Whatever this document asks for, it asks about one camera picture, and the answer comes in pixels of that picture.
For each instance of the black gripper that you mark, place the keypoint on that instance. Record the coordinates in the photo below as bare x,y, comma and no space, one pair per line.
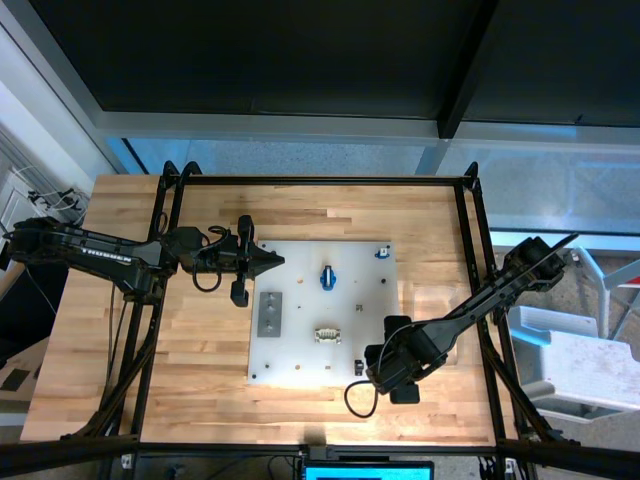
242,260
402,360

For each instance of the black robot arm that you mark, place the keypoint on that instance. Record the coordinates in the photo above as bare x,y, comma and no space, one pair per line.
100,250
480,305

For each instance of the clear plastic container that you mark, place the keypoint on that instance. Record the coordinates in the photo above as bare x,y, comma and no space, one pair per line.
425,302

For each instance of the silver bar in clamp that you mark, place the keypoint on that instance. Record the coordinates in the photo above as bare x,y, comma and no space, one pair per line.
327,276

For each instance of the white taskboard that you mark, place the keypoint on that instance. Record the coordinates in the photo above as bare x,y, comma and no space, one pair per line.
300,325

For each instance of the black connector socket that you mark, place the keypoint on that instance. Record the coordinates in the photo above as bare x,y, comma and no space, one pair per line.
359,368

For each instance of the grey metal screw block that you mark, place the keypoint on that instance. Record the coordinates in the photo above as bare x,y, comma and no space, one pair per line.
269,314

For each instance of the large blue clamp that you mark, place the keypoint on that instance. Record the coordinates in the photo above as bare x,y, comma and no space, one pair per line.
327,287

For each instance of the beige connector housing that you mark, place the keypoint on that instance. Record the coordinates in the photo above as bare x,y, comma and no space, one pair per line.
327,335

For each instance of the small blue clamp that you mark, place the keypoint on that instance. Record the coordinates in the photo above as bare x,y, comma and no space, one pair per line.
378,255

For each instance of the blue-edged screen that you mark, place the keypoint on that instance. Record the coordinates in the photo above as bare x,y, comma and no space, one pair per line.
365,472

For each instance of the white tubular stand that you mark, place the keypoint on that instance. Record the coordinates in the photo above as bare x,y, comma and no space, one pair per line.
607,280

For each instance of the tan cardboard box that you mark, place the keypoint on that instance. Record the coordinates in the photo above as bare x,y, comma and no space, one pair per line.
20,360

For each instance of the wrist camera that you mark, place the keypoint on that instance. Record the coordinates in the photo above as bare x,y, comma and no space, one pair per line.
373,362

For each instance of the black metal frame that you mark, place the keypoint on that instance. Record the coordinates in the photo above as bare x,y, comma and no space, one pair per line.
320,180

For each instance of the white frame bracket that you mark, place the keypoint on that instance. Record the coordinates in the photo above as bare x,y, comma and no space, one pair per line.
126,461
510,466

